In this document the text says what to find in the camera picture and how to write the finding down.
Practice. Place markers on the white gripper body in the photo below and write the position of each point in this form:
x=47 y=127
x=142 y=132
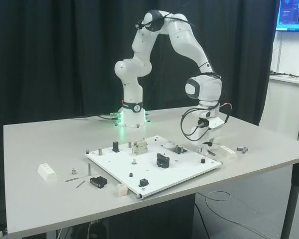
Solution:
x=201 y=137

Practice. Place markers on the white large gear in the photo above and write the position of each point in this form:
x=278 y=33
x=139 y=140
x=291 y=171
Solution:
x=169 y=145

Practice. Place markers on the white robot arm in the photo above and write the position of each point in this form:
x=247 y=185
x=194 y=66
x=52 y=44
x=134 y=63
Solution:
x=137 y=69

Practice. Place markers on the white peg holder block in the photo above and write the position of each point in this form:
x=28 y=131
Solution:
x=228 y=152
x=47 y=171

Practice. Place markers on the metal waterproof plug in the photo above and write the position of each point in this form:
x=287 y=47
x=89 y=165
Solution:
x=241 y=149

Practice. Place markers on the white task board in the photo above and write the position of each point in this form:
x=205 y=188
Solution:
x=149 y=171

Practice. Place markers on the small white cube holder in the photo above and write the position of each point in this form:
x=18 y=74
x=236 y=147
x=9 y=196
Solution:
x=122 y=190

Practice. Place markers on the dark grey table leg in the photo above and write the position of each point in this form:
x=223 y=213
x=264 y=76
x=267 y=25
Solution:
x=297 y=189

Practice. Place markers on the black D-SUB plug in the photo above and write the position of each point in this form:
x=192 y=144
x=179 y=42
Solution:
x=98 y=181

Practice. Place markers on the metal BNC plug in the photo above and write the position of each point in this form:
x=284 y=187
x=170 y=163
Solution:
x=74 y=171

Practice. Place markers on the blue monitor screen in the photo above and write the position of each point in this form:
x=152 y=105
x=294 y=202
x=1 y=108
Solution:
x=292 y=15

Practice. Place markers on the black curtain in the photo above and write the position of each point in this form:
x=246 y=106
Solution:
x=64 y=49

